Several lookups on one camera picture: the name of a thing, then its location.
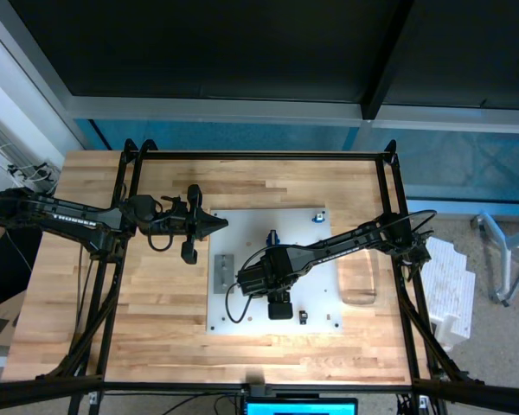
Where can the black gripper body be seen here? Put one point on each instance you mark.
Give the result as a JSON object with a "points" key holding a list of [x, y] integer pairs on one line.
{"points": [[264, 283], [177, 222]]}

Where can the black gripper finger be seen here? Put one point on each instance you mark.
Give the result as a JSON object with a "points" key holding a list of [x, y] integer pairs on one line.
{"points": [[209, 219], [209, 229]]}

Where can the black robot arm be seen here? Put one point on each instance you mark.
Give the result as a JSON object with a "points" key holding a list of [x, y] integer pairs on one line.
{"points": [[350, 244], [69, 216]]}

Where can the black connector block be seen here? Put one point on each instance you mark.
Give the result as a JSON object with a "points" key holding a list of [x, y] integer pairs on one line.
{"points": [[303, 317]]}

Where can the small blue white connector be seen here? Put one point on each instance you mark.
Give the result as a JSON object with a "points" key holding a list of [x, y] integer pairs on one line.
{"points": [[318, 217]]}

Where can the grey metal plate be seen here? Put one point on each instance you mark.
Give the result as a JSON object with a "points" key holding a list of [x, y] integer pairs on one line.
{"points": [[229, 276]]}

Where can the white task board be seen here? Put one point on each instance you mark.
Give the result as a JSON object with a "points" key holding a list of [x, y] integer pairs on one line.
{"points": [[225, 311]]}

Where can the clear plastic tub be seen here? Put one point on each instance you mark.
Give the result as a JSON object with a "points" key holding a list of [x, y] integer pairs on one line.
{"points": [[359, 299]]}

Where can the blue laptop screen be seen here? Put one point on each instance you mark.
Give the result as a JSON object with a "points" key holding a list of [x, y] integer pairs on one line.
{"points": [[298, 408]]}

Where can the tan cardboard box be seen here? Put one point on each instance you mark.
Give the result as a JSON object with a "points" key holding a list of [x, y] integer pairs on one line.
{"points": [[15, 309]]}

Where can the white foam block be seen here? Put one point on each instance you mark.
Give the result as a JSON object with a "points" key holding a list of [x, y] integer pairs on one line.
{"points": [[452, 298]]}

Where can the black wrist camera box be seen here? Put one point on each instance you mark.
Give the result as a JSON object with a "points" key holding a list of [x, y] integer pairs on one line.
{"points": [[280, 311]]}

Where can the blue mount with silver plug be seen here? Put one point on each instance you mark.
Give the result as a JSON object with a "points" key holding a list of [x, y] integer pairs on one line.
{"points": [[273, 237]]}

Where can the small black fixed camera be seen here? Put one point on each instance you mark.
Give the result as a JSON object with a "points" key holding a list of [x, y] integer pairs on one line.
{"points": [[258, 389]]}

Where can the black partition post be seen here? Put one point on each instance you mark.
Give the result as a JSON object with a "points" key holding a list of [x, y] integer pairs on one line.
{"points": [[373, 106]]}

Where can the black table frame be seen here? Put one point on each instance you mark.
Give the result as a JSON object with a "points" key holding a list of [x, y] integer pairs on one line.
{"points": [[34, 387]]}

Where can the silver metal chair frame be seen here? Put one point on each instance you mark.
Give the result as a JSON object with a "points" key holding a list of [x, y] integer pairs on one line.
{"points": [[506, 272]]}

